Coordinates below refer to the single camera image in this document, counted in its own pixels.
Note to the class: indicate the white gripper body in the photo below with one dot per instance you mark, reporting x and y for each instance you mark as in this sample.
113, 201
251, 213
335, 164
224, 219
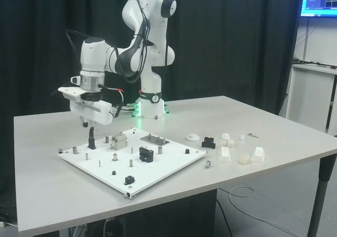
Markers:
92, 112

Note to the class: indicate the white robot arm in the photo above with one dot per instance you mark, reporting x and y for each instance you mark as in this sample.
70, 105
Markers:
151, 84

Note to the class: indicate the metal round peg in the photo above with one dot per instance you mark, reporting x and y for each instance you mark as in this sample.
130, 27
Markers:
107, 139
159, 151

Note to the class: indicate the beige connector block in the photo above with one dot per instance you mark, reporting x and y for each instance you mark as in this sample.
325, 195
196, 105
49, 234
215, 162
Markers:
118, 141

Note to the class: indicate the metal square peg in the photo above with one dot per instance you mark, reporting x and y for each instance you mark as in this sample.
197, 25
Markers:
75, 150

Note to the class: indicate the metal BNC plug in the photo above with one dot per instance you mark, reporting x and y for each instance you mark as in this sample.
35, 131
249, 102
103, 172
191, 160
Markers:
114, 157

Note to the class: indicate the black connector block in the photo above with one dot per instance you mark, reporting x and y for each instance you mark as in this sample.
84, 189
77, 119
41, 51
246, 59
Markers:
145, 154

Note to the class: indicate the white task board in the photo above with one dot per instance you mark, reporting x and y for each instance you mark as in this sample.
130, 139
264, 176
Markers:
158, 166

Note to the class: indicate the white large gear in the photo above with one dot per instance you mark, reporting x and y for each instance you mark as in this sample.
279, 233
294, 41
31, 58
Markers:
192, 137

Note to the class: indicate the black curtains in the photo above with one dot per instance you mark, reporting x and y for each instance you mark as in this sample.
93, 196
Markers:
39, 23

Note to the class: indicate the black box under table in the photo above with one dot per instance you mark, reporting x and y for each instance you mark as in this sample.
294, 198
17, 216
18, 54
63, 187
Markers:
158, 216

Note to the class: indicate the small metal bolt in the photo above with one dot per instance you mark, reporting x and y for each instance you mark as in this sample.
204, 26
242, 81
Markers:
208, 165

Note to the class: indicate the white medium gear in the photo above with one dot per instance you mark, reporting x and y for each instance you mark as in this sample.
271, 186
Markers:
224, 136

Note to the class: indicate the white power strip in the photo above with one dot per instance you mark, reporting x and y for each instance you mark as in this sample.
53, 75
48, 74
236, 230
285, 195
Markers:
2, 223

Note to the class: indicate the white wedge holder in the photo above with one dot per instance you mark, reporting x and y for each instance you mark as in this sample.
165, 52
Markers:
257, 154
224, 155

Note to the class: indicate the small white cube holder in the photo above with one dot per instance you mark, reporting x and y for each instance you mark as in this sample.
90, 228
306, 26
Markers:
231, 143

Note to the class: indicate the white small gear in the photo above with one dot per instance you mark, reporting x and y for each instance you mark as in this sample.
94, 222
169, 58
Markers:
241, 137

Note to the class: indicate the cream block holder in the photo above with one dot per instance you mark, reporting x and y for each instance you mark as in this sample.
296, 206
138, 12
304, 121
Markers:
244, 159

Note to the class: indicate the small flat metal part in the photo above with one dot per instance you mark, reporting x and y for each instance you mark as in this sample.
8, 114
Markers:
252, 135

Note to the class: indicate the white cabinet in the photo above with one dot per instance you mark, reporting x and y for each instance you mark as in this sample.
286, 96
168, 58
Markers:
310, 97

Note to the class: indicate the dark table leg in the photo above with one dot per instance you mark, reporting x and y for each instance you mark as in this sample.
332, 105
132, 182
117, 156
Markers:
322, 195

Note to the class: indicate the blue screen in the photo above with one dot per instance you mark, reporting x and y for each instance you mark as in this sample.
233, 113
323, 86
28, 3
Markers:
319, 0

